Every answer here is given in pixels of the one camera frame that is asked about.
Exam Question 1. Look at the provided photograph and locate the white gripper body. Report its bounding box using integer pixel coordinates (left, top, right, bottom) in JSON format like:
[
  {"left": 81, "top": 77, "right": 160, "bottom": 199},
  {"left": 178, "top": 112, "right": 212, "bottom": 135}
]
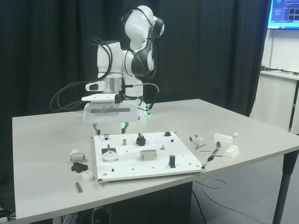
[{"left": 83, "top": 100, "right": 141, "bottom": 124}]

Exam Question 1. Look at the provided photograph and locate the long white peg holder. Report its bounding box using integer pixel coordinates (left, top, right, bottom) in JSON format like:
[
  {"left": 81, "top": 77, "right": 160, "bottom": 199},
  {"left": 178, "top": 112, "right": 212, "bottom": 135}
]
[{"left": 213, "top": 133, "right": 235, "bottom": 144}]

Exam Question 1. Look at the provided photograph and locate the sloped white peg holder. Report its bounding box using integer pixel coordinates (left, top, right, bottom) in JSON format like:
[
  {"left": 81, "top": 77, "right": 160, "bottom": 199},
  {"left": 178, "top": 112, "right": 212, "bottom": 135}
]
[{"left": 224, "top": 144, "right": 241, "bottom": 159}]

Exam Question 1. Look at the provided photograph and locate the white large gear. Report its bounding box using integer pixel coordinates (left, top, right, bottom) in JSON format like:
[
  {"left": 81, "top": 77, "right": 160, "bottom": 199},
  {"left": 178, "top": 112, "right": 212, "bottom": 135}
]
[{"left": 102, "top": 151, "right": 118, "bottom": 162}]

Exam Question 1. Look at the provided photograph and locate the grey metal connector plug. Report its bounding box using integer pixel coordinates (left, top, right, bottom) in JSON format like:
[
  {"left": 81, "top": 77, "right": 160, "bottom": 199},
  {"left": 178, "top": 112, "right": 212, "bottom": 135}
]
[{"left": 70, "top": 149, "right": 83, "bottom": 162}]

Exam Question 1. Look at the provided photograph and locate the black D-SUB plug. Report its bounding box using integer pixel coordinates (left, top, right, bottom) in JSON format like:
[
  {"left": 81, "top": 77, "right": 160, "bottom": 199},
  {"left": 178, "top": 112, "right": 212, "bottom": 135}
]
[{"left": 70, "top": 163, "right": 89, "bottom": 174}]

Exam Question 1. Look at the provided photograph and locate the white task board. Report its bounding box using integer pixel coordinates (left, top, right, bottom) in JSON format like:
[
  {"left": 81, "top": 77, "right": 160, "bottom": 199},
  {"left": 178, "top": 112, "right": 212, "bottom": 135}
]
[{"left": 93, "top": 130, "right": 204, "bottom": 185}]

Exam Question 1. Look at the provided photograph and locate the white medium gear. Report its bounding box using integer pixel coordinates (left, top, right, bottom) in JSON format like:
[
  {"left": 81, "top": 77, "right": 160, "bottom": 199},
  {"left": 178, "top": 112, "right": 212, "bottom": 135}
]
[{"left": 81, "top": 171, "right": 94, "bottom": 183}]

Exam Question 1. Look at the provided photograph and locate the black box under table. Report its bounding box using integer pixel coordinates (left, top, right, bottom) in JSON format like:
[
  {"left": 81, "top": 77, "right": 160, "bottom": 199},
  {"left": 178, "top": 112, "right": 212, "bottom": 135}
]
[{"left": 62, "top": 180, "right": 195, "bottom": 224}]

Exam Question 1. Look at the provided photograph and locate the black curtain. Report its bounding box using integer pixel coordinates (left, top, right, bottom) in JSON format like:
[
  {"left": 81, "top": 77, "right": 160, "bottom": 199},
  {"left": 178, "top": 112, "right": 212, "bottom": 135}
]
[{"left": 0, "top": 0, "right": 273, "bottom": 212}]

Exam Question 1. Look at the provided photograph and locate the white cabinet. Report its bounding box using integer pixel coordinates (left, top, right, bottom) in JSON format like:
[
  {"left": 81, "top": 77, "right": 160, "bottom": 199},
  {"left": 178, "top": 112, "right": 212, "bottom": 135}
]
[{"left": 250, "top": 69, "right": 299, "bottom": 135}]

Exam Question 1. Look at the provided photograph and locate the grey table leg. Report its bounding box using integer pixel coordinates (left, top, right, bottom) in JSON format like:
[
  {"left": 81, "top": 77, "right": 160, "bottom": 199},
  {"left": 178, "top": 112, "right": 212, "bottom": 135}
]
[{"left": 272, "top": 149, "right": 296, "bottom": 224}]

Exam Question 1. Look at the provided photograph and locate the blue computer screen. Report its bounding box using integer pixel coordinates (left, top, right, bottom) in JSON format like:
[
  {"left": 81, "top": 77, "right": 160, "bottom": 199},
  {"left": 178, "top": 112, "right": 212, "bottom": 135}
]
[{"left": 267, "top": 0, "right": 299, "bottom": 30}]

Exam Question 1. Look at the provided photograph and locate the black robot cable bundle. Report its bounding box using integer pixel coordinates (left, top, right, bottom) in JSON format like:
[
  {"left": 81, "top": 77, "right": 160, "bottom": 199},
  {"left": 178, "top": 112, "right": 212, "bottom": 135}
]
[{"left": 50, "top": 80, "right": 94, "bottom": 111}]

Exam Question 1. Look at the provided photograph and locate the Ethernet plug with cable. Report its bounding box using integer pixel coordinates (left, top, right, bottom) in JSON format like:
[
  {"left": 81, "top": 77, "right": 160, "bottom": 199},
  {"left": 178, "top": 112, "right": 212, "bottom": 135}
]
[{"left": 201, "top": 154, "right": 215, "bottom": 169}]

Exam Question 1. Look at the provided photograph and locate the black floor cable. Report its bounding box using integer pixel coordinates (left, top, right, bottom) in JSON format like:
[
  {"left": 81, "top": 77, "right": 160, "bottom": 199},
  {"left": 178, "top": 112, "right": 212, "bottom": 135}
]
[{"left": 191, "top": 190, "right": 204, "bottom": 224}]

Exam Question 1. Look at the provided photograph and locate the grey floor cable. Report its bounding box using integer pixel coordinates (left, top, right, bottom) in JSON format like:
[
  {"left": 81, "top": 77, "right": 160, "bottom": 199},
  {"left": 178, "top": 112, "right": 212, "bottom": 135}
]
[{"left": 201, "top": 179, "right": 274, "bottom": 224}]

